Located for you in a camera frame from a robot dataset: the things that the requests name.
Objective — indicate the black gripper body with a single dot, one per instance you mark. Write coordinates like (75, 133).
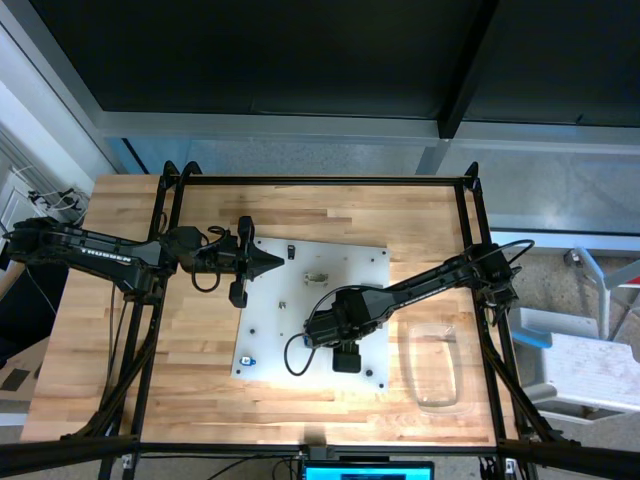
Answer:
(242, 260)
(346, 361)

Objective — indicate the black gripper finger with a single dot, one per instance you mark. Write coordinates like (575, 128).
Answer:
(262, 266)
(265, 255)

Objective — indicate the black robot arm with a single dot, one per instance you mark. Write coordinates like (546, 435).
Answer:
(100, 252)
(425, 285)

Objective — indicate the black block connector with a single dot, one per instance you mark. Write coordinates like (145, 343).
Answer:
(290, 251)

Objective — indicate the white board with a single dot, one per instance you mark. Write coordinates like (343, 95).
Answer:
(280, 345)

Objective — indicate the grey peg holder block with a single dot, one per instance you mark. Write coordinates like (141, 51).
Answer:
(375, 286)

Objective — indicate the clear plastic tub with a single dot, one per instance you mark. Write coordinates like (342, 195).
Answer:
(435, 370)

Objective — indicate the blue and white connector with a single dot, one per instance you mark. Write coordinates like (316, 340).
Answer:
(246, 361)

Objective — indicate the screen with blue edge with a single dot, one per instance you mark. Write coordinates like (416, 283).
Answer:
(367, 472)

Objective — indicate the white step stool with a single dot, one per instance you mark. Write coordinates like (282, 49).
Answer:
(590, 370)

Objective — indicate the cardboard box with black tape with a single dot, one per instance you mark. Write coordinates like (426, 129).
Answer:
(20, 375)

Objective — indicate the black aluminium frame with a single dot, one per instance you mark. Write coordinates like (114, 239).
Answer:
(480, 300)

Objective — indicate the black wall post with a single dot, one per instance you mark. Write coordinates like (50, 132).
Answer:
(467, 65)

